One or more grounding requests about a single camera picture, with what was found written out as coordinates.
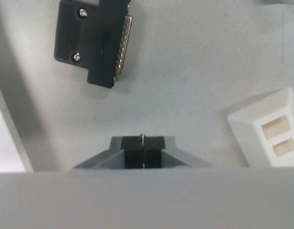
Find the white holder with square holes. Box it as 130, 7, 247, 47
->
227, 87, 294, 167

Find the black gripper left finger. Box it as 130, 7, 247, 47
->
71, 135, 144, 169

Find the black D-SUB plug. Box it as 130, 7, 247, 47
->
53, 0, 133, 90

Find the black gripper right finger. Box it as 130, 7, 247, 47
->
143, 135, 215, 169

